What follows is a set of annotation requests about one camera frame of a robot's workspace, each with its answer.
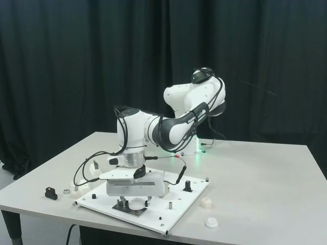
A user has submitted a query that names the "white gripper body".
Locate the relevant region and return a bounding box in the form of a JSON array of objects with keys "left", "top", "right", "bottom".
[{"left": 106, "top": 172, "right": 166, "bottom": 198}]

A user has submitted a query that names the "black looped camera cable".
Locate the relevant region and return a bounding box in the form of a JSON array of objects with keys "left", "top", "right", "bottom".
[{"left": 74, "top": 152, "right": 124, "bottom": 187}]

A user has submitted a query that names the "black D-SUB plug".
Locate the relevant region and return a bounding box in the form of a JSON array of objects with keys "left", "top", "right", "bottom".
[{"left": 44, "top": 187, "right": 59, "bottom": 200}]

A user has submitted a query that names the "thin black rod on wire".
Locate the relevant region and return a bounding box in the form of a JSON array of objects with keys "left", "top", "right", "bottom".
[{"left": 143, "top": 154, "right": 188, "bottom": 185}]

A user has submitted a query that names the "white task board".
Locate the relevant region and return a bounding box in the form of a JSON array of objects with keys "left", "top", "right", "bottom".
[{"left": 73, "top": 173, "right": 211, "bottom": 235}]

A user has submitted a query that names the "white large gear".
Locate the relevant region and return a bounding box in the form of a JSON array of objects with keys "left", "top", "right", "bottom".
[{"left": 129, "top": 199, "right": 146, "bottom": 211}]

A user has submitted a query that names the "black cable at arm foot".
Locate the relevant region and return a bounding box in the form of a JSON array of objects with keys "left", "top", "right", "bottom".
[{"left": 207, "top": 116, "right": 231, "bottom": 141}]

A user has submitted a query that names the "black table leg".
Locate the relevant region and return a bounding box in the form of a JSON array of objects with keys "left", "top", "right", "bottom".
[{"left": 1, "top": 210, "right": 21, "bottom": 245}]

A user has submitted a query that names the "black cable under table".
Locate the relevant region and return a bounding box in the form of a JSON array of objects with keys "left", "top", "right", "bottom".
[{"left": 66, "top": 224, "right": 78, "bottom": 245}]

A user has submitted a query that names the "white medium gear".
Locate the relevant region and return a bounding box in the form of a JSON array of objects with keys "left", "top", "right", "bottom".
[{"left": 205, "top": 217, "right": 219, "bottom": 229}]

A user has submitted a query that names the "black curtain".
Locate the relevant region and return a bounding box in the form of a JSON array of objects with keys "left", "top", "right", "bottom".
[{"left": 0, "top": 0, "right": 327, "bottom": 177}]

